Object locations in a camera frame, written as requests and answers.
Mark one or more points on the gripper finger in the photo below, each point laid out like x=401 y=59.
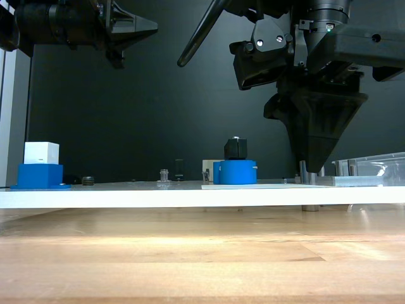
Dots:
x=280 y=109
x=129 y=39
x=133 y=23
x=322 y=126

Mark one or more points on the silver metal cylinder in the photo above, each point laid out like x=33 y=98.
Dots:
x=302 y=174

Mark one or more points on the thin metal pin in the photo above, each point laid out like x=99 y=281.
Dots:
x=321 y=173

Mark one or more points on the black block plug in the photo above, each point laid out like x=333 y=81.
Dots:
x=235 y=149

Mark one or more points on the grey rectangular bar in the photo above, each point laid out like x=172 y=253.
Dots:
x=354 y=181

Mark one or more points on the clear plastic tub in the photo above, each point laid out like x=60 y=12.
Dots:
x=373 y=168

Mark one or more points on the blue round holder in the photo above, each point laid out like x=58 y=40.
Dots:
x=237 y=174

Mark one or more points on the beige connector housing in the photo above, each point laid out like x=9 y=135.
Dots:
x=209 y=166

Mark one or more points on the white cube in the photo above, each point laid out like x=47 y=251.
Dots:
x=41 y=153

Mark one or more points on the black knurled nut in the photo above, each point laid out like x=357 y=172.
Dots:
x=88 y=181

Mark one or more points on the clear plastic fitting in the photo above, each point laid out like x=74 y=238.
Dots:
x=163 y=175

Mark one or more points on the white board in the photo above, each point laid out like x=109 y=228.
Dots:
x=126 y=198

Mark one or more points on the blue square base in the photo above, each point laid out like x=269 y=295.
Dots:
x=39 y=177

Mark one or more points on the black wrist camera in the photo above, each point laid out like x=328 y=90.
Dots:
x=259 y=69

